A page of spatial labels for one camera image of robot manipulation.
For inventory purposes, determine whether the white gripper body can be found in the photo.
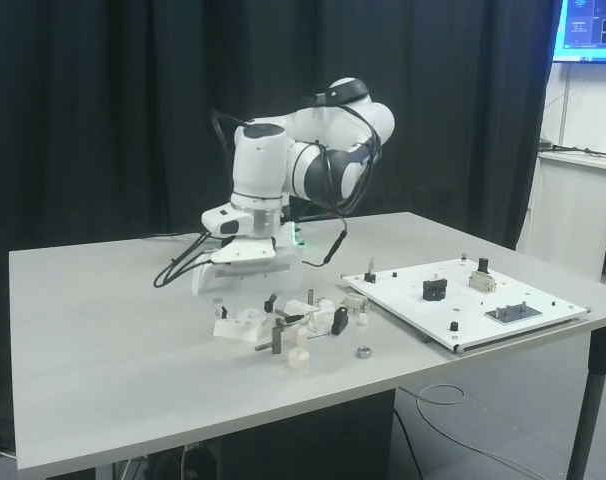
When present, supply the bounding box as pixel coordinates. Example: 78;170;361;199
191;252;305;297

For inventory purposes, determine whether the white wedge holder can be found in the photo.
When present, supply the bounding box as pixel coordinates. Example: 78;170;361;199
283;298;314;317

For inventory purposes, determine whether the black camera cable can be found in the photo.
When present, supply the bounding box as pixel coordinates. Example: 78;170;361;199
152;232;224;290

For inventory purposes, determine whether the grey floor cable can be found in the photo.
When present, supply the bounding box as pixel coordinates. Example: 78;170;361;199
395;383;572;480

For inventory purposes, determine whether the blue screen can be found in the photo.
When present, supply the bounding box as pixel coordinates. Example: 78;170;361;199
552;0;606;65

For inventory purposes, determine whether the white holder block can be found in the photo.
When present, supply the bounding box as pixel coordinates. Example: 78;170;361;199
212;315;264;344

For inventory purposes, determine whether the black curtain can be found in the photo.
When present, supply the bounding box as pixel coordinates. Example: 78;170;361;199
0;0;567;441

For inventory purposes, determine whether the white notched holder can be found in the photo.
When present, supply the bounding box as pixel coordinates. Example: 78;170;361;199
282;348;312;374

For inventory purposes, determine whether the small white camera box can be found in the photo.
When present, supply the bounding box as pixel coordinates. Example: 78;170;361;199
201;205;252;236

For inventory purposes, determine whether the black under-table cabinet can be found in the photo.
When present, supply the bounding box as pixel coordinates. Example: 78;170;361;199
202;389;399;480

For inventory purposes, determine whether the white task board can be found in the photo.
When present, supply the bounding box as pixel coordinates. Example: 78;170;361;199
340;253;592;355

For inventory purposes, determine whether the dark grey table leg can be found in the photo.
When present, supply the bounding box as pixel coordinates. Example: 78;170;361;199
567;329;606;480

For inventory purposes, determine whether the white square holder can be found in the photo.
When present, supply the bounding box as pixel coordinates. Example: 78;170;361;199
306;307;335;332

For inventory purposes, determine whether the black flat device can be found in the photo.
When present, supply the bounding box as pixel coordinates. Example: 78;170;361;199
537;141;606;162

